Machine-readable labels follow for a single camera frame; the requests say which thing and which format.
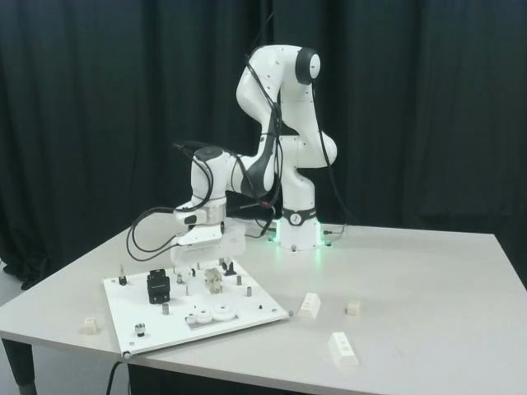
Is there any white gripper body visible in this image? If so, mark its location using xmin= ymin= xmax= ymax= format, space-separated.
xmin=170 ymin=223 xmax=248 ymax=270

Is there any flat white mounting plate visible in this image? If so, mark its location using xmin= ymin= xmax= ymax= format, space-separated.
xmin=174 ymin=223 xmax=224 ymax=249

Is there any black D-SUB plug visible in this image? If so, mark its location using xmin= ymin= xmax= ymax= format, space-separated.
xmin=146 ymin=268 xmax=171 ymax=306

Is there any white large gear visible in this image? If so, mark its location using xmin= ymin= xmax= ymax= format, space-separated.
xmin=211 ymin=304 xmax=240 ymax=324

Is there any white task board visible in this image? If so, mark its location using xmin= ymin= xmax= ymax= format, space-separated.
xmin=102 ymin=257 xmax=296 ymax=360

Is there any long white holder with holes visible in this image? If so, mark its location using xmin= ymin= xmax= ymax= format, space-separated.
xmin=298 ymin=292 xmax=323 ymax=320
xmin=327 ymin=330 xmax=361 ymax=367

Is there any black curtain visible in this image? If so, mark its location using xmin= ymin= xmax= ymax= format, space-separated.
xmin=0 ymin=0 xmax=527 ymax=291

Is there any black table leg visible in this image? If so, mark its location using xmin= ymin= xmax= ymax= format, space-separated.
xmin=1 ymin=337 xmax=35 ymax=395

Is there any small white wrist camera box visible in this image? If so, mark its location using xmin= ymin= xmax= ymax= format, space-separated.
xmin=174 ymin=209 xmax=200 ymax=227

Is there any silver flange ring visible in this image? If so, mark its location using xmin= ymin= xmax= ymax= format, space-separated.
xmin=203 ymin=201 xmax=227 ymax=225

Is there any black base cable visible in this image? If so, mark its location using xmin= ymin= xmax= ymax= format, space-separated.
xmin=251 ymin=207 xmax=280 ymax=239

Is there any black looped camera cable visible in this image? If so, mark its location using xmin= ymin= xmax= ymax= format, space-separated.
xmin=126 ymin=207 xmax=183 ymax=262

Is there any long black arm cable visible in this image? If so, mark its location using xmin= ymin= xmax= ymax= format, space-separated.
xmin=310 ymin=80 xmax=349 ymax=242

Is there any black cable under table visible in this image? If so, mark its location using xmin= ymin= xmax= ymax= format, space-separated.
xmin=106 ymin=359 xmax=125 ymax=395

